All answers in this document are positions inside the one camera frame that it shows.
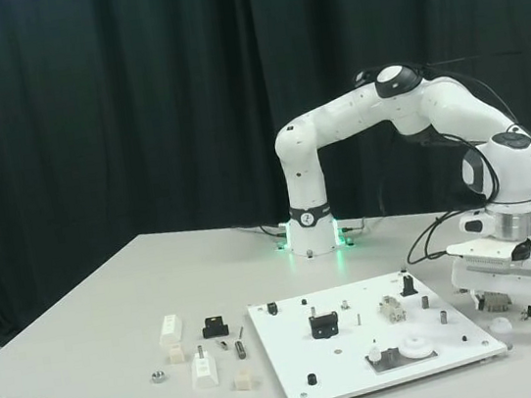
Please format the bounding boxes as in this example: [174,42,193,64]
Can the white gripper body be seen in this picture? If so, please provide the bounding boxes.
[447,244,531,315]

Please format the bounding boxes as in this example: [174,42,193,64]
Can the white large gear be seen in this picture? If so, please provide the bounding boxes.
[396,331,437,364]

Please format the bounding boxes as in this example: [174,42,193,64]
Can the white medium gear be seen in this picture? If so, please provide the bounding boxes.
[488,315,517,353]

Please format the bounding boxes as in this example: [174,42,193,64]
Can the white small gear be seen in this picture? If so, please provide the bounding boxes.
[366,338,384,365]

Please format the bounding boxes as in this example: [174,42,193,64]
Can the beige waterproof plug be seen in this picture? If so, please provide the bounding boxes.
[480,287,515,312]

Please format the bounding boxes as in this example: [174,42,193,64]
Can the black upright plug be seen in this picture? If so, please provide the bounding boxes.
[398,273,418,297]

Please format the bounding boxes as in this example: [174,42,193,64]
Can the white task board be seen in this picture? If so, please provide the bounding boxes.
[243,256,513,398]

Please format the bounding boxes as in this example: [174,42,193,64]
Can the small cream block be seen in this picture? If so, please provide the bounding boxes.
[230,367,263,392]
[166,343,186,366]

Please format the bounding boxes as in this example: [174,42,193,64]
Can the black D-SUB plug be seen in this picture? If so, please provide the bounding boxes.
[199,314,230,340]

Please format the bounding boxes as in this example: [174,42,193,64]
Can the white peg holder with peg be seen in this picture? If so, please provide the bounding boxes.
[188,353,223,392]

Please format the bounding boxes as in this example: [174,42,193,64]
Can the white empty peg holder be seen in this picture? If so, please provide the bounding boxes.
[156,312,188,347]

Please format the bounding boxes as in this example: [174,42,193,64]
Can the black curtains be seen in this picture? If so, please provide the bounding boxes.
[0,0,531,346]

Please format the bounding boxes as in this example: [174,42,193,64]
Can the black looped cable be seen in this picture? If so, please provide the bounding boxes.
[389,125,505,268]

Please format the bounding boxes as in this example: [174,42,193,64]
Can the black base cable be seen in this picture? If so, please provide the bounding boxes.
[235,218,292,244]

